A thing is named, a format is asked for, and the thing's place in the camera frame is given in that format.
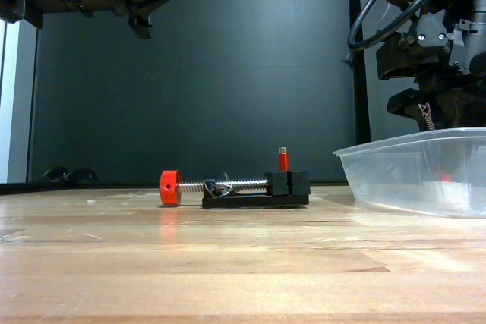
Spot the small white block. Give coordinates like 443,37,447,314
440,181,472,207

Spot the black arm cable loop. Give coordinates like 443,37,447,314
347,0,447,52

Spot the black clamp with red knob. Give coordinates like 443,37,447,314
159,168,311,210

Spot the clear plastic tub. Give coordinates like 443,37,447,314
333,126,486,220

